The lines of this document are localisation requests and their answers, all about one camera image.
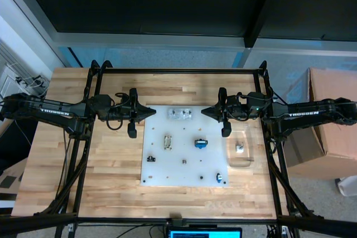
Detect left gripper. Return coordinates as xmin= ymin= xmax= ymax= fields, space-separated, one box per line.
xmin=127 ymin=88 xmax=157 ymax=124

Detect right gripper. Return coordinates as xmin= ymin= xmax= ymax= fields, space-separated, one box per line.
xmin=200 ymin=87 xmax=228 ymax=124

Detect beige many-pin connector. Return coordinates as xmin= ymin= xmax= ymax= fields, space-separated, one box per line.
xmin=163 ymin=135 xmax=175 ymax=151

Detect clear block with steel pegs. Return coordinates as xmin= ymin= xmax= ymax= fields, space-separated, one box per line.
xmin=167 ymin=107 xmax=194 ymax=120

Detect large blue socket block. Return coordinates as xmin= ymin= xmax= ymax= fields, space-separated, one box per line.
xmin=194 ymin=138 xmax=209 ymax=150

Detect clear plastic container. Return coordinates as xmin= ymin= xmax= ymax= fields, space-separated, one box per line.
xmin=226 ymin=128 xmax=256 ymax=169

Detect white task board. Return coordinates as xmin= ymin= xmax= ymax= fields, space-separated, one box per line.
xmin=140 ymin=105 xmax=230 ymax=187

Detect blue screen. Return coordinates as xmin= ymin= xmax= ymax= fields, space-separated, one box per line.
xmin=166 ymin=226 xmax=243 ymax=238

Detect cardboard box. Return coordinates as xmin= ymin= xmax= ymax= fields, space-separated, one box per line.
xmin=283 ymin=67 xmax=357 ymax=181

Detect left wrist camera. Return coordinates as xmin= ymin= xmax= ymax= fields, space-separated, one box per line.
xmin=127 ymin=122 xmax=138 ymax=139

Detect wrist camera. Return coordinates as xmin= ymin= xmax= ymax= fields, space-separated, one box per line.
xmin=127 ymin=122 xmax=138 ymax=139
xmin=221 ymin=121 xmax=233 ymax=138

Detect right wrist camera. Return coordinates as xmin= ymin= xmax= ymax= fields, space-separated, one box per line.
xmin=221 ymin=121 xmax=233 ymax=138

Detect black frame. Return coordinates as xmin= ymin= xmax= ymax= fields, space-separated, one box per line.
xmin=0 ymin=59 xmax=357 ymax=238

